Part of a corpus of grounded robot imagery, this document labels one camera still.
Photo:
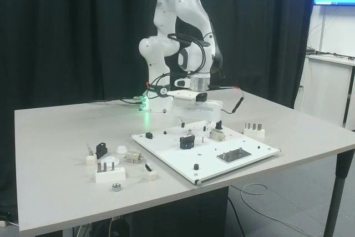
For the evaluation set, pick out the large metal round peg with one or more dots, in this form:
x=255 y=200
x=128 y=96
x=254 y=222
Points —
x=259 y=127

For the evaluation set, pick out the white large gear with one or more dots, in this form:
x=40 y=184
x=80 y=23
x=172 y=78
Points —
x=110 y=161

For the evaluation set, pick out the small metal square peg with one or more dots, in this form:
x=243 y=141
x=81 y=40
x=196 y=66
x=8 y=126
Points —
x=113 y=166

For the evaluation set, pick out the large metal square peg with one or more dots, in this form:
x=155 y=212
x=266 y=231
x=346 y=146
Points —
x=99 y=167

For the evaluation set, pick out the metal hex bolt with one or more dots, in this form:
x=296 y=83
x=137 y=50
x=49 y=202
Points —
x=116 y=187

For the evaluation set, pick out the small white plug holder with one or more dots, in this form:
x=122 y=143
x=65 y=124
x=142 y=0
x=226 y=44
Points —
x=90 y=159

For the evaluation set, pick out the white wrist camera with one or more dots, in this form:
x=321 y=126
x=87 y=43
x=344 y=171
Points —
x=185 y=99

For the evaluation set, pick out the white holder with black plug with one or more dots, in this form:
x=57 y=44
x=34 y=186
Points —
x=150 y=174

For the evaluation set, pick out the white power strip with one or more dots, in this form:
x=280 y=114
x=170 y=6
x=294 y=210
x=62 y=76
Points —
x=2 y=223

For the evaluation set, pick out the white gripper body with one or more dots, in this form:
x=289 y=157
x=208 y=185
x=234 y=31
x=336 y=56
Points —
x=210 y=110

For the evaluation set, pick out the black table leg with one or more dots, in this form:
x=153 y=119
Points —
x=337 y=192

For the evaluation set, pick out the white task board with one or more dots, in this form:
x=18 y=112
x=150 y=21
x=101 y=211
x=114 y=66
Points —
x=210 y=170

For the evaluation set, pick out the white square peg holder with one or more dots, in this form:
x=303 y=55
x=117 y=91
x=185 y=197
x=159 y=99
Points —
x=111 y=176

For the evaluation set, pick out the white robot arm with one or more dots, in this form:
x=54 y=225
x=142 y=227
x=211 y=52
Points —
x=163 y=23

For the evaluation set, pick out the white small gear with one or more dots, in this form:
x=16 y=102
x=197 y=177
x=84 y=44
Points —
x=121 y=149

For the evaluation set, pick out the black curtain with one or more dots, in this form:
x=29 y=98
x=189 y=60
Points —
x=69 y=40

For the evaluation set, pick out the white cabinet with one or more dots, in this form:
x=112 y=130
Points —
x=324 y=87

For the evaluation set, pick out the white round peg holder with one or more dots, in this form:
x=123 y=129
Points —
x=253 y=133

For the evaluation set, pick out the beige D-SUB plug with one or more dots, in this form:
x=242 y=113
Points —
x=134 y=156

